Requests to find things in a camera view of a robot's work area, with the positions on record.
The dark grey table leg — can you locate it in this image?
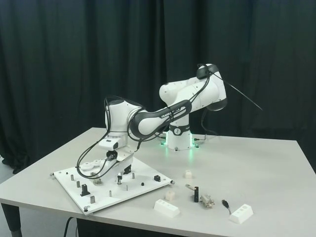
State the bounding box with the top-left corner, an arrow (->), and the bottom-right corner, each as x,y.
0,202 -> 21,237

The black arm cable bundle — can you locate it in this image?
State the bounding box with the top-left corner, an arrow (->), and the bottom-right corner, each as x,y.
76,63 -> 218,179

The white task board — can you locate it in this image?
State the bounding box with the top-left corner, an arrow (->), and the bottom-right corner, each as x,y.
50,159 -> 176,215

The long thin black cable tie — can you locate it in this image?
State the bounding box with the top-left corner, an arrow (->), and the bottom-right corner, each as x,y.
217,73 -> 263,111

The small white wrist box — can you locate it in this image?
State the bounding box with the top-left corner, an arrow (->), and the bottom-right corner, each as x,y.
98,137 -> 124,151

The black base cable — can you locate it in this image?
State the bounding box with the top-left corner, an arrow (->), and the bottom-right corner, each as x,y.
194,108 -> 219,142

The black USB plug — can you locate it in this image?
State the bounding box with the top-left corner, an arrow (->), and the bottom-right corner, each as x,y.
221,198 -> 233,216

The black curtain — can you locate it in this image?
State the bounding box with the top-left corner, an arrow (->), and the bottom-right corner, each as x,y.
0,0 -> 316,175

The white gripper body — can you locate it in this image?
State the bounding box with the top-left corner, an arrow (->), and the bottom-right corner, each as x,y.
115,151 -> 136,174

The black under-table cable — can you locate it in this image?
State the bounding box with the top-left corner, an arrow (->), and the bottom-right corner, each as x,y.
64,216 -> 76,237

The long white peg holder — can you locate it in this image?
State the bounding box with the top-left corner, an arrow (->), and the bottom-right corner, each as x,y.
228,204 -> 255,224
153,199 -> 181,219

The beige waterproof plug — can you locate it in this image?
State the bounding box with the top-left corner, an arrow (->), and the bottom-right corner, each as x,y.
200,195 -> 215,208

